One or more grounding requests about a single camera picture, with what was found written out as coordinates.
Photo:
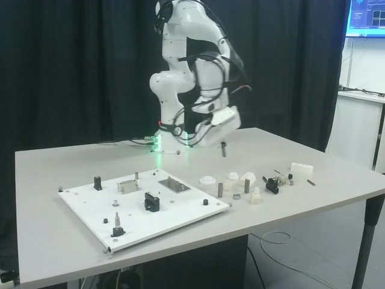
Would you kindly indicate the white medium gear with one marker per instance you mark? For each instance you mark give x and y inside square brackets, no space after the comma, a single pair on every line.
[233,175]

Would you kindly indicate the black USB plug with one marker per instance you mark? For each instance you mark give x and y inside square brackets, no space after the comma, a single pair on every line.
[291,178]

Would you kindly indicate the white house-shaped holder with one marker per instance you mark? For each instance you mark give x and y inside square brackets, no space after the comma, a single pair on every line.
[251,177]

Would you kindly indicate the long white holder with holes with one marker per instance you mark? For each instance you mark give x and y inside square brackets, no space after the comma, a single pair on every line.
[301,168]

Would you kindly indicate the black Ethernet plug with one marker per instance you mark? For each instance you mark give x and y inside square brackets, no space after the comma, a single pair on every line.
[272,185]

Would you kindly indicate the metal nut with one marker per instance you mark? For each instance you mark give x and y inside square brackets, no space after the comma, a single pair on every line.
[236,196]

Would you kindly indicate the white cabinet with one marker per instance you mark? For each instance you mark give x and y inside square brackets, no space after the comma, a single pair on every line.
[359,129]

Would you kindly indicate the black curtain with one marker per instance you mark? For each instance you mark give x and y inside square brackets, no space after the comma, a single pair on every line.
[75,75]

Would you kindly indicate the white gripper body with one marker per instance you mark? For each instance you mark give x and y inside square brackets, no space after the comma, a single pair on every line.
[216,134]

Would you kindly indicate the blue screen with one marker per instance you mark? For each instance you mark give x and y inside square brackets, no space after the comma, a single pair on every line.
[365,16]

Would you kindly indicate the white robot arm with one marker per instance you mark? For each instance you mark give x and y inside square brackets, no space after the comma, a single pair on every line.
[171,90]

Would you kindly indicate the large metal square peg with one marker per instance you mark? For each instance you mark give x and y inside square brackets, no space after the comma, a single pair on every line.
[247,185]

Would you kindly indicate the small white peg holder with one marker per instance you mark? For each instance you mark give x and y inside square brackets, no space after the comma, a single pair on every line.
[254,199]

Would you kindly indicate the white task board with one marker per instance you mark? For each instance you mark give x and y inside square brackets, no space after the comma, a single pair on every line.
[90,210]

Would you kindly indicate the black table leg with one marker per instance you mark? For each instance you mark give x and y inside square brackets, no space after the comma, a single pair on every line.
[365,241]

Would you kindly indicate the large metal round peg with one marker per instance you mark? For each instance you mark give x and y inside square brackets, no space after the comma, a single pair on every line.
[219,190]

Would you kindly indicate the small metal square peg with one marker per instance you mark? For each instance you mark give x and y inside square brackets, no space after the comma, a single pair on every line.
[223,149]

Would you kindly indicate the white large gear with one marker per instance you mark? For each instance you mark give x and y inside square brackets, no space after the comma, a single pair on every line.
[207,180]

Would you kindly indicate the small white camera box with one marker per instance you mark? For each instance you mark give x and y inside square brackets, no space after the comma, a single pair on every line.
[207,106]

